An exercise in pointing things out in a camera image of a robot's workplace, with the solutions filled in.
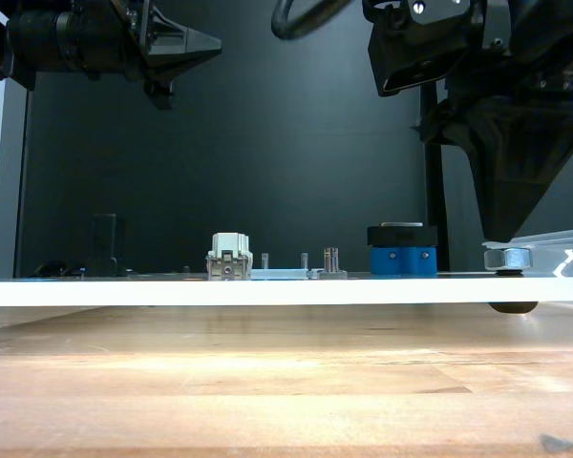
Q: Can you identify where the silver M12 nut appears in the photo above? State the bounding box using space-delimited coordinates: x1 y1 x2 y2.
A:
482 246 535 272

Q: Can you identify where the black M12 bolt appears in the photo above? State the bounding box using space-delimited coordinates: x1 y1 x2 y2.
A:
488 268 541 316

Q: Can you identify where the blue and black D-sub connector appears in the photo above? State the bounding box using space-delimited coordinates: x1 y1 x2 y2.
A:
366 221 439 279

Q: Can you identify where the beige connector housing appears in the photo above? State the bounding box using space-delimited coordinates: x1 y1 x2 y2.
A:
203 232 255 281

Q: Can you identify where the black clamp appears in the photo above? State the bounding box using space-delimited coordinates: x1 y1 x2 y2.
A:
33 213 128 279

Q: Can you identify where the small metal connector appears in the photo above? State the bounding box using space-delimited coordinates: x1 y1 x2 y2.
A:
318 246 349 280

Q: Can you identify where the aluminium block with pins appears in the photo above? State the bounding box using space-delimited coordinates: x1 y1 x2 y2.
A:
250 251 316 281

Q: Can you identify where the white board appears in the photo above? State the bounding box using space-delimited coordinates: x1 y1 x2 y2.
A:
0 272 573 307

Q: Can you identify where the black metal frame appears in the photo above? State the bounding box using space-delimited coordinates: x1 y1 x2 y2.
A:
422 80 453 274

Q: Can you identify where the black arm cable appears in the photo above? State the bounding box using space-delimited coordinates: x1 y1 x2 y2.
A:
270 0 355 42

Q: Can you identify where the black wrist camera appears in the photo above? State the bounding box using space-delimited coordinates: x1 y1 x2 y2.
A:
366 18 467 98

